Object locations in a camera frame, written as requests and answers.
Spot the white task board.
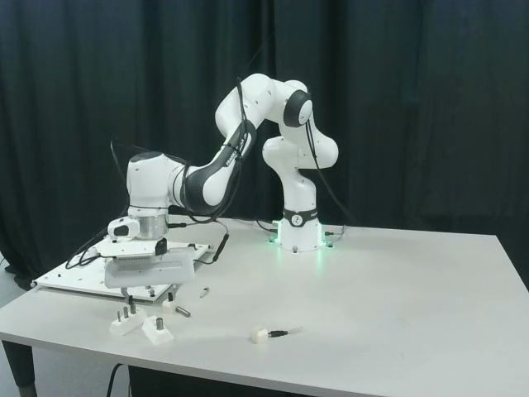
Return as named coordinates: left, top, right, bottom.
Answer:
left=31, top=241, right=212, bottom=306

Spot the wide white peg holder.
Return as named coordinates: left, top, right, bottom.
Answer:
left=141, top=316, right=175, bottom=346

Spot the black curtain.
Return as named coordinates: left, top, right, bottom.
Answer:
left=0, top=0, right=529, bottom=275

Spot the black plug with short cable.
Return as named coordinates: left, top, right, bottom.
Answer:
left=267, top=325, right=303, bottom=338

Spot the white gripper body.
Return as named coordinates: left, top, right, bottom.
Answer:
left=103, top=252, right=196, bottom=289

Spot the black floor cable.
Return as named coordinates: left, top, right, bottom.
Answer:
left=107, top=362, right=130, bottom=397

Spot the black table leg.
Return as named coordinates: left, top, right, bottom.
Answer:
left=1, top=340, right=33, bottom=397

